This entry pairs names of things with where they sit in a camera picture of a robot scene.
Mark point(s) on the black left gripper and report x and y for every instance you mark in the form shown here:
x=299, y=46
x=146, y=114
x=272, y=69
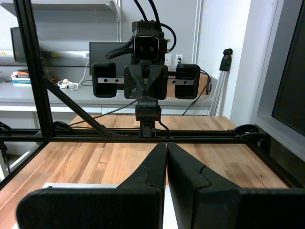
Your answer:
x=103, y=89

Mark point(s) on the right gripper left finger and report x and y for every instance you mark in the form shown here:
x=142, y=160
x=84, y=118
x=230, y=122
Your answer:
x=95, y=210

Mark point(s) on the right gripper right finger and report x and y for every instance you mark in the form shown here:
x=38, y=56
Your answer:
x=238, y=210

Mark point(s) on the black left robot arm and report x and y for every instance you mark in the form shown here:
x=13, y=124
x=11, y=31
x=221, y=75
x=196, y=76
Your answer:
x=147, y=112

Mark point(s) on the black computer monitor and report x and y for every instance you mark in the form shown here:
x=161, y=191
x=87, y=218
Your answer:
x=102, y=52
x=16, y=45

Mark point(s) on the black silver tripod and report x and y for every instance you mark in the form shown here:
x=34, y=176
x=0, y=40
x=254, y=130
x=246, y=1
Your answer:
x=225, y=62

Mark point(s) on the grey desk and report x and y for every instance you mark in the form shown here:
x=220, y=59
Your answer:
x=23, y=94

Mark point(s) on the stack of books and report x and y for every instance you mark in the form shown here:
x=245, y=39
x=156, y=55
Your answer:
x=21, y=78

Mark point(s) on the white wall outlet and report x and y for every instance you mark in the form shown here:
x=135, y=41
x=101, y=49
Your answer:
x=168, y=60
x=179, y=60

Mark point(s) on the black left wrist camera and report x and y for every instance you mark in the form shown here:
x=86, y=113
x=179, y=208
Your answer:
x=145, y=48

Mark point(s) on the grey partition frame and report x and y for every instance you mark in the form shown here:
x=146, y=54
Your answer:
x=267, y=107

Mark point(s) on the grey wall shelf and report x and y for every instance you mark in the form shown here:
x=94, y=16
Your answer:
x=71, y=4

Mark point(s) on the black aluminium frame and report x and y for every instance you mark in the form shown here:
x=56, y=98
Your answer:
x=31, y=71

